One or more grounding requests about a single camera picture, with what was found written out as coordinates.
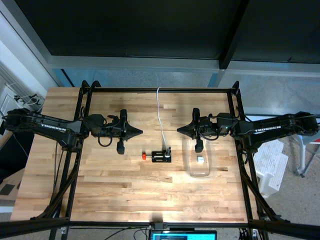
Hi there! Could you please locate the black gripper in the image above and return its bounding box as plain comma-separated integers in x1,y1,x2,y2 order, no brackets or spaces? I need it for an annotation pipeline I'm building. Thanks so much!
106,109,144,155
176,107,217,154

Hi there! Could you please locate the black cabinet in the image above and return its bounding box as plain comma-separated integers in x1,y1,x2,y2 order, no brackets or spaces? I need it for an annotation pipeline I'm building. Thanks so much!
0,129,35,181

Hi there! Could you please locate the black metal frame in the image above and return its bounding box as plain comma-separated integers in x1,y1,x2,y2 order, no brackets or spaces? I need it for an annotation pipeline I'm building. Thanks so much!
0,79,320,240

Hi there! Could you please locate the white power cord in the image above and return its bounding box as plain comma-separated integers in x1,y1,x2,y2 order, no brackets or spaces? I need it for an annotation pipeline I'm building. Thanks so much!
155,86,169,150

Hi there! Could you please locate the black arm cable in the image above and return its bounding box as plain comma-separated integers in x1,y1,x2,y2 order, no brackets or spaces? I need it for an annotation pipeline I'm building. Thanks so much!
199,113,220,142
96,129,113,148

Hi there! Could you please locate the screen with blue edge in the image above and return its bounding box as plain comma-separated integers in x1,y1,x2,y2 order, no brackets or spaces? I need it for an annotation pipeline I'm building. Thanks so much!
149,230,218,240

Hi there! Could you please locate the black vise with orange knob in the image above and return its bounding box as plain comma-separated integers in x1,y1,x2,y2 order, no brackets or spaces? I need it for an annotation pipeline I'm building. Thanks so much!
141,149,173,164

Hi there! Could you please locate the grey metal stand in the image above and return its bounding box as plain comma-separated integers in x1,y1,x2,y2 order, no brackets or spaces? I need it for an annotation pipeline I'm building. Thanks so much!
282,123,320,179

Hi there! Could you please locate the cardboard box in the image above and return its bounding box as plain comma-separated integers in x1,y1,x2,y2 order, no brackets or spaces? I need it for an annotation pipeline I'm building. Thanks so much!
0,167,26,201

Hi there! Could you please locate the black and white cable bundle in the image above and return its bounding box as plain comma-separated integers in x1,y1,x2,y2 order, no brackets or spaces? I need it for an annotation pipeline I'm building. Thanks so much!
13,93,42,106

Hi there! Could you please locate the white foam block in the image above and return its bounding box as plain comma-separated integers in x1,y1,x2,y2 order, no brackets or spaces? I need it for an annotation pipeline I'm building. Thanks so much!
252,139,289,200

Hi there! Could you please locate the clear plastic container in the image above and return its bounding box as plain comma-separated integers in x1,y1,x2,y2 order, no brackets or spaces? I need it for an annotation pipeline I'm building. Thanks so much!
184,138,216,180

